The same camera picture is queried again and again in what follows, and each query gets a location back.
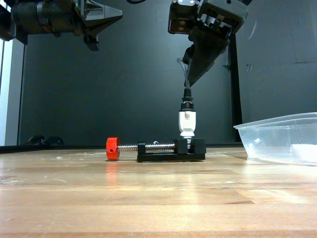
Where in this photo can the clear plastic tub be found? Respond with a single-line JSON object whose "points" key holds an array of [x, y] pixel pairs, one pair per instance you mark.
{"points": [[272, 138]]}

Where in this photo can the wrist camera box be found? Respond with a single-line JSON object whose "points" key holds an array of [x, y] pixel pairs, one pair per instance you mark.
{"points": [[179, 24]]}

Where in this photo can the black clamp with red knob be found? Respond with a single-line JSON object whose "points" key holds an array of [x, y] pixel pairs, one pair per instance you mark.
{"points": [[171, 157]]}

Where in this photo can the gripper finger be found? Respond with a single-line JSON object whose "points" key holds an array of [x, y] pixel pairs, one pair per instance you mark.
{"points": [[208, 52], [188, 55], [101, 23], [99, 11]]}

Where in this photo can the black power plug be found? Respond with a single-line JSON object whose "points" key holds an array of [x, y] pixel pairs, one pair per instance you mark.
{"points": [[187, 105]]}

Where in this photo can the white receptacle socket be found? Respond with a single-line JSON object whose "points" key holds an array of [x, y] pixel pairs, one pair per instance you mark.
{"points": [[187, 124]]}

